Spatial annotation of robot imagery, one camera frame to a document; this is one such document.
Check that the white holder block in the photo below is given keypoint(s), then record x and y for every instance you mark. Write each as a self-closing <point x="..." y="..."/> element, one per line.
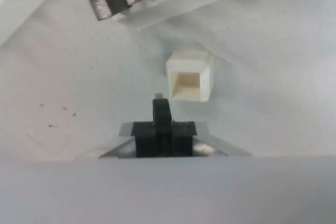
<point x="23" y="3"/>

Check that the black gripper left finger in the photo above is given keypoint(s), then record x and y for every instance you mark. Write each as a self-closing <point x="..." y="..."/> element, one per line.
<point x="144" y="140"/>

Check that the small white plug holder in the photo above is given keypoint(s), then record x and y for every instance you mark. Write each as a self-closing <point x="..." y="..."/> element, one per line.
<point x="206" y="77"/>

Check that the largest metal square peg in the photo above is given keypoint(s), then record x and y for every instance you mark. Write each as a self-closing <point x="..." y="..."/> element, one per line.
<point x="105" y="3"/>

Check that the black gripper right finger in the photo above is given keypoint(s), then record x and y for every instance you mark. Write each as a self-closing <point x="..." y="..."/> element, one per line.
<point x="182" y="140"/>

